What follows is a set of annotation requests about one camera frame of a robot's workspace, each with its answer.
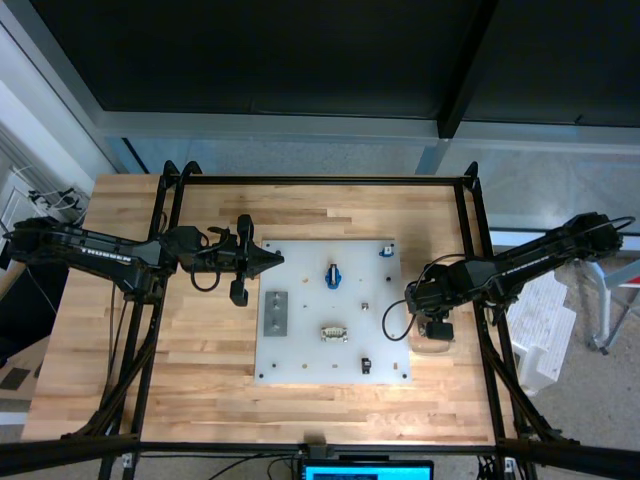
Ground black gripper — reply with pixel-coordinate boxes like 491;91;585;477
424;319;455;343
224;214;285;307

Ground beige connector hub with screws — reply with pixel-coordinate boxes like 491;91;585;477
319;324;350;345

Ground clear plastic tub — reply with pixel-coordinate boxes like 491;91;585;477
407;299;457;355

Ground grey metal plate with pegs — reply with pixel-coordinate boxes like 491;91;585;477
262;289;291;338

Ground white plastic board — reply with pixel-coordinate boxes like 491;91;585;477
253;238;415;386

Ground white foam packaging block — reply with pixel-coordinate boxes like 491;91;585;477
504;272;581;396

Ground laptop with blue screen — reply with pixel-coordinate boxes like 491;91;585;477
298;458;435;480

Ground grey metal stand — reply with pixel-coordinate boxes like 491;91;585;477
574;259;640;357

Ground brown cardboard box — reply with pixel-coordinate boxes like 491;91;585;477
0;334;51;416

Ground black sleeved arm cable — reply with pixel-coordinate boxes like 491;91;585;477
190;267;222;293

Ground black metal rig frame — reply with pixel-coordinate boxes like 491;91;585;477
0;158;640;480

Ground black table camera mount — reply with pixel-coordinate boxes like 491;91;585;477
298;433;335;459

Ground white cable bundle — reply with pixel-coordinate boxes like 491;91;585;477
19;169;86;214

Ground black wall column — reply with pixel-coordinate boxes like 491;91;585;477
436;0;502;140

